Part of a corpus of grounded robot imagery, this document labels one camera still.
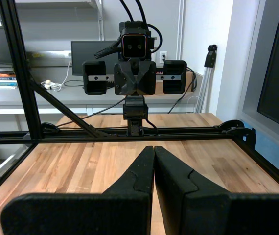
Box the left arm braided black cable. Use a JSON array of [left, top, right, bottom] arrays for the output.
[[94, 40, 123, 60]]

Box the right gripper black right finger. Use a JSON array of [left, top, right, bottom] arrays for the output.
[[154, 145, 279, 235]]

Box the white office desk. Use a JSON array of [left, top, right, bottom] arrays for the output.
[[0, 83, 218, 116]]

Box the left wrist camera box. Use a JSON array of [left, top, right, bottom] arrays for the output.
[[121, 34, 147, 59]]

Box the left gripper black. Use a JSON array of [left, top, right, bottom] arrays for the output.
[[82, 58, 187, 95]]

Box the black silver tripod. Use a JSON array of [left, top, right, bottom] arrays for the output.
[[195, 44, 219, 114]]

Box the left arm short cable loop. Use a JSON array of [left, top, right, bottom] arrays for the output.
[[147, 23, 162, 52]]

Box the white coiled cable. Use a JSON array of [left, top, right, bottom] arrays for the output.
[[41, 61, 72, 93]]

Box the stack of books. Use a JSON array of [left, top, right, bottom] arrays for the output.
[[0, 70, 18, 90]]

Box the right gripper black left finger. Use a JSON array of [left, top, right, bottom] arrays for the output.
[[0, 145, 155, 235]]

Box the left arm tall cable loop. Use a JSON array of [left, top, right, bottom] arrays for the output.
[[118, 0, 148, 25]]

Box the grey desk cable tray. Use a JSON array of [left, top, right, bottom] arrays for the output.
[[0, 50, 72, 68]]

